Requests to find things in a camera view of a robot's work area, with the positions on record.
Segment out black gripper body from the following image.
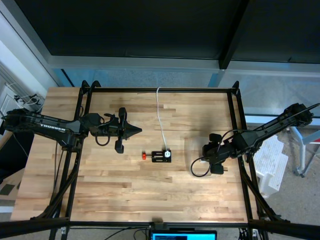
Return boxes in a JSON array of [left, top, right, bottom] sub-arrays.
[[94, 107, 130, 154], [209, 134, 235, 176]]

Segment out clear plastic tub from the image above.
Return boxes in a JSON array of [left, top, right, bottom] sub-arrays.
[[184, 137, 226, 180]]

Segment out black clamp with red knob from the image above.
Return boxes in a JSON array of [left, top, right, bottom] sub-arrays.
[[141, 149, 173, 163]]

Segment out white plastic step stool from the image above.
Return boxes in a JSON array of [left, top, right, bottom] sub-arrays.
[[252, 136, 291, 200]]

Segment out blue laptop screen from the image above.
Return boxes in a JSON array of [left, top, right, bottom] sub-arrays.
[[149, 229, 218, 240]]

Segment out grey metal stand legs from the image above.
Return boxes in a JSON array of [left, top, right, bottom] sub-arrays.
[[289, 123, 320, 178]]

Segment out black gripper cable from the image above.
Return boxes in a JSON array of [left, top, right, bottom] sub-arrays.
[[94, 134, 111, 147], [191, 156, 213, 178]]

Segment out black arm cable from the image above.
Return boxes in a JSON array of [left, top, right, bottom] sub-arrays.
[[218, 128, 250, 148]]

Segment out white socket cable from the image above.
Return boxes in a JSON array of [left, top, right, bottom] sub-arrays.
[[156, 86, 169, 151]]

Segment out black metal frame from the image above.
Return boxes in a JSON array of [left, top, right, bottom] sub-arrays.
[[0, 0, 320, 240]]

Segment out small black table camera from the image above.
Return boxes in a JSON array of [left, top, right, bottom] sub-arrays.
[[149, 217, 166, 230]]

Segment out white and black cable bundle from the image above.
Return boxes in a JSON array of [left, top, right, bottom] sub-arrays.
[[13, 93, 43, 106]]

